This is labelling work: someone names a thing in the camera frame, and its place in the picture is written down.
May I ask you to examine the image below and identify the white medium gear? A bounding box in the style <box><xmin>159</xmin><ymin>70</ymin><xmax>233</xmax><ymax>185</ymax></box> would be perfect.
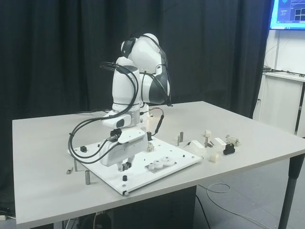
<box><xmin>161</xmin><ymin>156</ymin><xmax>174</xmax><ymax>168</ymax></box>

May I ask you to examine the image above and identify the thin black rod on wire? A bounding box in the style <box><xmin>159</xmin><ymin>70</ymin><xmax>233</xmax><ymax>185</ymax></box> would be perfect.
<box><xmin>149</xmin><ymin>108</ymin><xmax>165</xmax><ymax>137</ymax></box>

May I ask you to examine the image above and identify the white plug with metal screws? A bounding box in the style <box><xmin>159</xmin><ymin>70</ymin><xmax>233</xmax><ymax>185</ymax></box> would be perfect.
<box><xmin>224</xmin><ymin>134</ymin><xmax>240</xmax><ymax>146</ymax></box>

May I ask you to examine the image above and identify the blue screen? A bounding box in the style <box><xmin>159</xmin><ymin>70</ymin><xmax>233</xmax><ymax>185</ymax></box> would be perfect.
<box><xmin>269</xmin><ymin>0</ymin><xmax>305</xmax><ymax>31</ymax></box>

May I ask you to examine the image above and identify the small white block holder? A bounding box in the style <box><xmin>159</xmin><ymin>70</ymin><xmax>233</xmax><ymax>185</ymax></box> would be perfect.
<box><xmin>209</xmin><ymin>152</ymin><xmax>221</xmax><ymax>164</ymax></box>

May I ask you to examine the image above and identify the long white peg holder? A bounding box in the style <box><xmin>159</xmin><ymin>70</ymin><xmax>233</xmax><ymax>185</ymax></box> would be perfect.
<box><xmin>189</xmin><ymin>140</ymin><xmax>207</xmax><ymax>154</ymax></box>

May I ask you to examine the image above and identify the white cabinet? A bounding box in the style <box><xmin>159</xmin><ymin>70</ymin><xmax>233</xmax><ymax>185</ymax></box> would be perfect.
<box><xmin>252</xmin><ymin>71</ymin><xmax>305</xmax><ymax>139</ymax></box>

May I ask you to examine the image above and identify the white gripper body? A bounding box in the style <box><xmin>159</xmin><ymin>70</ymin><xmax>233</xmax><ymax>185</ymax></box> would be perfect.
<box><xmin>100</xmin><ymin>130</ymin><xmax>147</xmax><ymax>168</ymax></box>

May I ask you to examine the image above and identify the black curtain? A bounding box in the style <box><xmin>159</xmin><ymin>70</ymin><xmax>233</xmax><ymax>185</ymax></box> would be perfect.
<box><xmin>0</xmin><ymin>0</ymin><xmax>275</xmax><ymax>217</ymax></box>

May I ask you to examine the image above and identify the black D-SUB plug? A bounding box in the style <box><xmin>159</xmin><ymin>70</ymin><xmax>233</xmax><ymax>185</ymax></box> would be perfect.
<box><xmin>222</xmin><ymin>143</ymin><xmax>236</xmax><ymax>156</ymax></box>

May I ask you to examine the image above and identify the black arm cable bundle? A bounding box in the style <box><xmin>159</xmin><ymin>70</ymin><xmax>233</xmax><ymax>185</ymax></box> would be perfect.
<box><xmin>68</xmin><ymin>61</ymin><xmax>142</xmax><ymax>166</ymax></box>

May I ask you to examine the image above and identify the white task board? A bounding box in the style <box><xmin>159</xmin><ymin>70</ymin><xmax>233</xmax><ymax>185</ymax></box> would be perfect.
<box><xmin>67</xmin><ymin>136</ymin><xmax>203</xmax><ymax>197</ymax></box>

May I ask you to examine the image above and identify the grey floor cable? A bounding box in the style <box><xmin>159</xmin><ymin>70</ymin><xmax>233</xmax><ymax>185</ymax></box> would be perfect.
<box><xmin>195</xmin><ymin>183</ymin><xmax>282</xmax><ymax>224</ymax></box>

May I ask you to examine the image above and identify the black table leg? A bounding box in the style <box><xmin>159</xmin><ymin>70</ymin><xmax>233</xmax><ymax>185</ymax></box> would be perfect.
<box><xmin>278</xmin><ymin>154</ymin><xmax>299</xmax><ymax>229</ymax></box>

